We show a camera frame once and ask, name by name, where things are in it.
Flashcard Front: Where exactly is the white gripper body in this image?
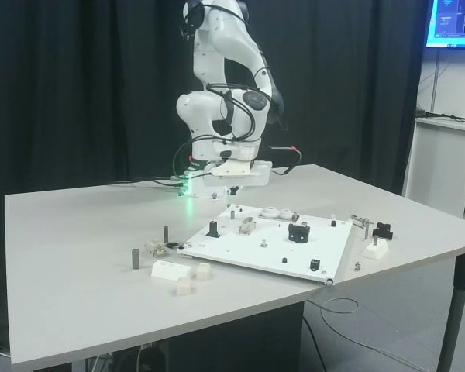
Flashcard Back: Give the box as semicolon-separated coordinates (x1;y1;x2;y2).
202;159;273;188

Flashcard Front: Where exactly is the white holder with peg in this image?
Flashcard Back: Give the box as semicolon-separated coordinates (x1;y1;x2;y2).
360;243;389;260

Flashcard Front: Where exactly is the white task board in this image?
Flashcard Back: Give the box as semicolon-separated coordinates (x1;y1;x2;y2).
177;204;353;288

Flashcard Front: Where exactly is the small white holder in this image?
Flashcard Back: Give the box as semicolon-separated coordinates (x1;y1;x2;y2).
193;262;212;281
172;276;192;297

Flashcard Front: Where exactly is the long white holder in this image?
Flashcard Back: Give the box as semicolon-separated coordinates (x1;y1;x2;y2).
150;260;191;281

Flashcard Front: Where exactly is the black D-SUB plug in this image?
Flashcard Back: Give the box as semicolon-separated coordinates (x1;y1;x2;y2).
372;222;395;239

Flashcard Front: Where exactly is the white cabinet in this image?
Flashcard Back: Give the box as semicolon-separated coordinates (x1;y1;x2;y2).
404;115;465;225

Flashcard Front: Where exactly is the dark grey table leg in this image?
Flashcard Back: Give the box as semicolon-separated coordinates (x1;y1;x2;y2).
436;250;465;372

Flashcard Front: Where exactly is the blue screen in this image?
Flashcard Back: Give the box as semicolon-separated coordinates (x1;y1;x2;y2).
425;0;465;50

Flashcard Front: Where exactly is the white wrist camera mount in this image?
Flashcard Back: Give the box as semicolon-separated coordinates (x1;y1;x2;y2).
210;159;253;178

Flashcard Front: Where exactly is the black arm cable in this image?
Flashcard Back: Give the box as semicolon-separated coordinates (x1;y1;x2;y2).
205;64;288;141

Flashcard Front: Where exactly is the black looping cable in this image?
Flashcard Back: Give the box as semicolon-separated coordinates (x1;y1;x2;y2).
172;135;226;183

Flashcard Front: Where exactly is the black table cable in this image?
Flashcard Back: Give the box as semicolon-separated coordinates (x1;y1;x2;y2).
115;176;188;188

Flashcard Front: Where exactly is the grey floor cable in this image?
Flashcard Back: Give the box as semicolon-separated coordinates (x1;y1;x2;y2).
319;297;445;372

